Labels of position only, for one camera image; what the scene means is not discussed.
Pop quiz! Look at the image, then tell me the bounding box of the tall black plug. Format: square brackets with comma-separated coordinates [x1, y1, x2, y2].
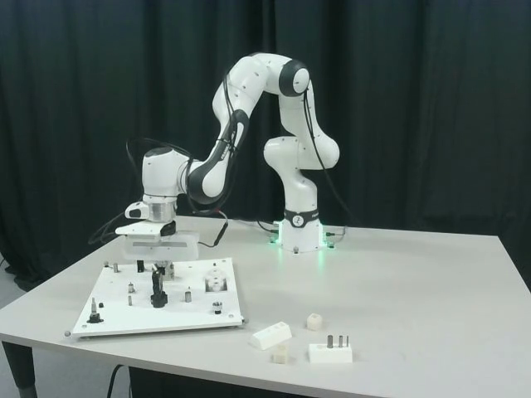
[149, 271, 169, 310]

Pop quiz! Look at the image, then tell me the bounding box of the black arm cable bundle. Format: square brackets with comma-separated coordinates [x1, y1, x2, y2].
[185, 73, 346, 233]

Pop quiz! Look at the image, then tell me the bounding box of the black cable under table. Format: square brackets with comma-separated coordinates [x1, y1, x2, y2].
[107, 363, 126, 398]

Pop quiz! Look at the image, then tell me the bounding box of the black curtain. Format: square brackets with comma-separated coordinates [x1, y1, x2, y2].
[0, 0, 531, 287]

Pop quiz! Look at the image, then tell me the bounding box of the small white camera box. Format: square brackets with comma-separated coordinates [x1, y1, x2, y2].
[124, 201, 149, 221]

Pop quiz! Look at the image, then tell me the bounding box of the flat white mounting plate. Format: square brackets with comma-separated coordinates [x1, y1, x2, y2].
[114, 221, 166, 238]

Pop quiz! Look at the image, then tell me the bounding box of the thin black rod on wire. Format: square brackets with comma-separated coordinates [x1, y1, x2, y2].
[197, 210, 230, 247]

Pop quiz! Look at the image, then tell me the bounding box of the white task board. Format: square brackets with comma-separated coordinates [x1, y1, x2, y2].
[71, 258, 244, 339]

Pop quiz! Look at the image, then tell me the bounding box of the long white peg holder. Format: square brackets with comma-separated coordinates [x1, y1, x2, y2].
[249, 321, 293, 352]

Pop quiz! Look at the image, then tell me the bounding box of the metal plug on black base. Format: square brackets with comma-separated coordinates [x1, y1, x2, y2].
[86, 297, 104, 325]

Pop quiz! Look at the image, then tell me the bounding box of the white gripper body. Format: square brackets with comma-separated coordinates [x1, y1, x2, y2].
[122, 231, 202, 263]

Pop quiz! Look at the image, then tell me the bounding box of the dark table leg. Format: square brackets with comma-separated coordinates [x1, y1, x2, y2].
[6, 342, 35, 398]

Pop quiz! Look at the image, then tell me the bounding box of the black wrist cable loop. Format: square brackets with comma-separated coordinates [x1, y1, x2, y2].
[88, 138, 196, 246]

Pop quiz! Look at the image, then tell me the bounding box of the silver ring flange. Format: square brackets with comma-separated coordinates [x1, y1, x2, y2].
[146, 201, 176, 224]

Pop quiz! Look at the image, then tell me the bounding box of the white block peg holder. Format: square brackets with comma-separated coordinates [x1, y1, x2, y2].
[308, 340, 354, 364]

